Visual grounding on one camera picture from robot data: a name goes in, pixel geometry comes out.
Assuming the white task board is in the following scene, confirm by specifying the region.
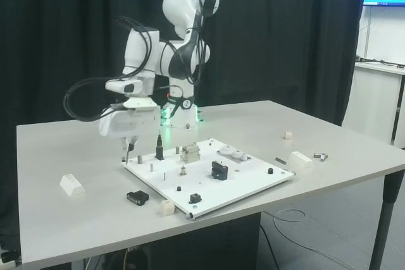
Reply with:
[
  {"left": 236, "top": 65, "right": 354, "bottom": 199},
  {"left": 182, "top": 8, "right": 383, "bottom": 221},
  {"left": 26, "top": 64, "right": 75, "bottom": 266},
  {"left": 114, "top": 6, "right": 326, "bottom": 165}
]
[{"left": 121, "top": 138, "right": 297, "bottom": 220}]

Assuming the black table leg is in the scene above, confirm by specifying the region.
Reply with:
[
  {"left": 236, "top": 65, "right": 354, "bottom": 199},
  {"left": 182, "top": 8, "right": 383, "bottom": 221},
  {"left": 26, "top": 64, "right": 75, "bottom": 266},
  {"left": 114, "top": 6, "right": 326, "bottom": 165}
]
[{"left": 377, "top": 170, "right": 405, "bottom": 270}]

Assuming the black wrist cable bundle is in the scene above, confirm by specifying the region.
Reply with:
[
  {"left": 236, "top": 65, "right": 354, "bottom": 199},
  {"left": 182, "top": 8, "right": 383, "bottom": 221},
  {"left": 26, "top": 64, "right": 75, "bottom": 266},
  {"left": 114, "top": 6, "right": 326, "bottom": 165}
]
[{"left": 63, "top": 15, "right": 159, "bottom": 123}]

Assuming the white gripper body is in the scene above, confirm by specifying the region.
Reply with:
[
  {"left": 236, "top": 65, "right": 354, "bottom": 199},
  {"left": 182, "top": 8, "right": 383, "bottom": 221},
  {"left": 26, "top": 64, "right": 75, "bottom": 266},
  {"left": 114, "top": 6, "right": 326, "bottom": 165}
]
[{"left": 98, "top": 107, "right": 159, "bottom": 138}]

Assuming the grey floor cable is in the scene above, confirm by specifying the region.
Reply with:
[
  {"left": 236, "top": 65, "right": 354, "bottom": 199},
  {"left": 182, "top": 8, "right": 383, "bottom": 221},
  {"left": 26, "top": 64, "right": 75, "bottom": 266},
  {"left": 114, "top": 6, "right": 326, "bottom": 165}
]
[{"left": 261, "top": 208, "right": 405, "bottom": 270}]

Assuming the black curtain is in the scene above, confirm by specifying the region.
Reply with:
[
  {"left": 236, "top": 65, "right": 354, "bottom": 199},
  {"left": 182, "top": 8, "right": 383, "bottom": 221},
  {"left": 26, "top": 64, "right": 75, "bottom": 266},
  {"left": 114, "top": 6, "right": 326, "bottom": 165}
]
[{"left": 0, "top": 0, "right": 370, "bottom": 252}]

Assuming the black D-SUB plug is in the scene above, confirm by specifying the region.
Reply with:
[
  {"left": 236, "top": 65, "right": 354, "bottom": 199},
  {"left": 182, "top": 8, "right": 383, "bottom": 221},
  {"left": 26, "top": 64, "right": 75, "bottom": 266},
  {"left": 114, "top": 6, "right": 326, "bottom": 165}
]
[{"left": 126, "top": 190, "right": 150, "bottom": 206}]

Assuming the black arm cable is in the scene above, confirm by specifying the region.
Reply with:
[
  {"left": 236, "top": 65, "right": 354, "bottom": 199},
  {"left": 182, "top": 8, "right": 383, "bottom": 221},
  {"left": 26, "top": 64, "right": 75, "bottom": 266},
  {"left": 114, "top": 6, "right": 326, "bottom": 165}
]
[{"left": 159, "top": 0, "right": 210, "bottom": 86}]

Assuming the beige waterproof plug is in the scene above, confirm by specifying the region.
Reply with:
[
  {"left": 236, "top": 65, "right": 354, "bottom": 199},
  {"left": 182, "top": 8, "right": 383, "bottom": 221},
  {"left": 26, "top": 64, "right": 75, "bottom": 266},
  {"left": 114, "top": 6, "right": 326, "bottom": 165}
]
[{"left": 180, "top": 144, "right": 199, "bottom": 163}]

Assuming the black Ethernet plug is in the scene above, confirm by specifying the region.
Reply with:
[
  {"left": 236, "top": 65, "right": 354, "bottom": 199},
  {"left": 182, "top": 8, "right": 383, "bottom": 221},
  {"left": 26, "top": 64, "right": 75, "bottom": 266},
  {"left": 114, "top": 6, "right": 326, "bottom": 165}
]
[{"left": 154, "top": 134, "right": 166, "bottom": 161}]

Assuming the long white peg holder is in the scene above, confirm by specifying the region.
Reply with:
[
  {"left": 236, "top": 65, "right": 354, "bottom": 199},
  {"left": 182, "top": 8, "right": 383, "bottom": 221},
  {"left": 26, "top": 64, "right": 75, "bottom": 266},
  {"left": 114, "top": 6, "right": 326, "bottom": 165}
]
[
  {"left": 59, "top": 173, "right": 87, "bottom": 197},
  {"left": 289, "top": 150, "right": 315, "bottom": 169}
]

